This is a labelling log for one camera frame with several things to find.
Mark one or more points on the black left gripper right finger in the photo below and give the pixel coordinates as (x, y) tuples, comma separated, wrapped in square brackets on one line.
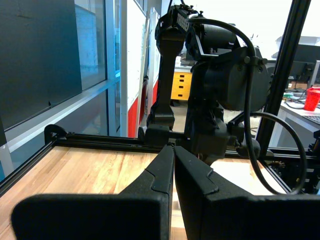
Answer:
[(250, 217)]

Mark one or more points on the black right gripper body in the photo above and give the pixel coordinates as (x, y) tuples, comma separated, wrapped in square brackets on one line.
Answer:
[(207, 130)]

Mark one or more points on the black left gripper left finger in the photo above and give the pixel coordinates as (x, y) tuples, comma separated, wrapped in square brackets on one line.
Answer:
[(100, 215)]

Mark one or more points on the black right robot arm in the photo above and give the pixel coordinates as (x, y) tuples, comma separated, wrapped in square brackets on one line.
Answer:
[(167, 75)]

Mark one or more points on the yellow drawer cabinet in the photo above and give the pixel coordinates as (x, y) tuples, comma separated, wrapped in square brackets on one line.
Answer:
[(181, 86)]

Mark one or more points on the black control box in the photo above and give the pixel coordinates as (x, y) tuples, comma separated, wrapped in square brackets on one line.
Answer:
[(312, 180)]

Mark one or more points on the white desk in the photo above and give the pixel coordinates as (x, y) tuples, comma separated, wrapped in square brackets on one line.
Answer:
[(295, 117)]

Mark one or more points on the black keyboard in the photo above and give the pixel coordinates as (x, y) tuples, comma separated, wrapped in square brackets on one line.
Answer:
[(313, 119)]

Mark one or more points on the red cup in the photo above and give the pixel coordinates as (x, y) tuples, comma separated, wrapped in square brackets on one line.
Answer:
[(312, 100)]

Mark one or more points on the black monitor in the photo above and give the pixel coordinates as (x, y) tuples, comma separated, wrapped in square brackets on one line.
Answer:
[(303, 55)]

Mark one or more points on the black metal table frame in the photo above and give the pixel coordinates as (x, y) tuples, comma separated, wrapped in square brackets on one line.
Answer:
[(281, 75)]

